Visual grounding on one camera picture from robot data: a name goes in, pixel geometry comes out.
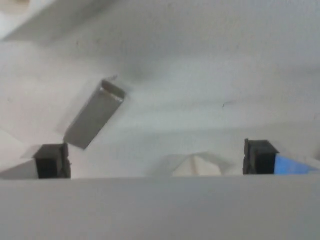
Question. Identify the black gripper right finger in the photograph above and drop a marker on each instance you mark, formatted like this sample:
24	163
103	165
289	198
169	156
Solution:
260	160

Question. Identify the white task board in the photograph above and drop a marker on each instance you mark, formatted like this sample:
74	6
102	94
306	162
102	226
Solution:
30	17

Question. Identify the metal square peg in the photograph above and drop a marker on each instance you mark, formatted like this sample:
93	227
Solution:
93	117

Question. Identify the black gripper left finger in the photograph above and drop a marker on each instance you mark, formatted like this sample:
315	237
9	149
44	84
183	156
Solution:
51	162

